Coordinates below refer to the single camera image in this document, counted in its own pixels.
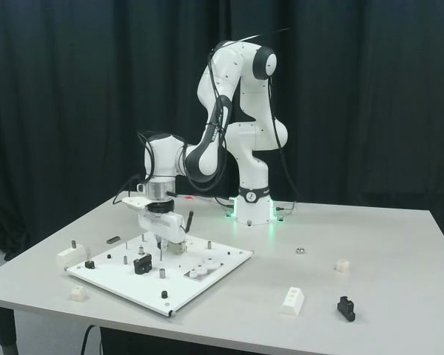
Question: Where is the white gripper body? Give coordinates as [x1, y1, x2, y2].
[138, 209, 187, 240]

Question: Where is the white peg holder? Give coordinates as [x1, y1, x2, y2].
[55, 242, 87, 266]

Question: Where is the black wrist band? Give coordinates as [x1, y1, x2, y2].
[147, 200, 172, 214]

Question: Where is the flat white mounting plate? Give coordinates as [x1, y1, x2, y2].
[121, 195, 153, 211]

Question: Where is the white task board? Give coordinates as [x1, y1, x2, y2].
[64, 231, 255, 318]

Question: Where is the small white cube holder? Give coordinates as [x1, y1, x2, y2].
[70, 285, 89, 302]

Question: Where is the long white holder with holes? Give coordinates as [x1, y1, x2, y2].
[278, 286, 305, 317]

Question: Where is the black table leg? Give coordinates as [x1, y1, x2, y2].
[0, 303, 16, 355]

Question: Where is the black D-SUB plug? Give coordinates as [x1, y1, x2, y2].
[336, 294, 357, 322]

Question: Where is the black curtain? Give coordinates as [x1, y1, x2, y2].
[0, 0, 444, 260]

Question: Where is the thin black rod on wire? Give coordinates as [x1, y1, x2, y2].
[168, 190, 195, 236]

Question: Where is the silver wrist ring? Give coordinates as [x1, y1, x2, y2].
[144, 180, 176, 200]

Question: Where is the black camera cable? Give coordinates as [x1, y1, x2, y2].
[112, 172, 146, 205]

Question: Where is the black base cable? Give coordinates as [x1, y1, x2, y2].
[213, 195, 238, 208]

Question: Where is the black cable under table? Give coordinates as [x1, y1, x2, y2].
[81, 324, 99, 355]

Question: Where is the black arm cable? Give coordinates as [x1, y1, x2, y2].
[136, 47, 233, 193]

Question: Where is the black shoulder cable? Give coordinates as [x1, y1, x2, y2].
[266, 72, 300, 214]

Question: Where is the thin black cable tie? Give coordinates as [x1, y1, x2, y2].
[236, 26, 292, 42]

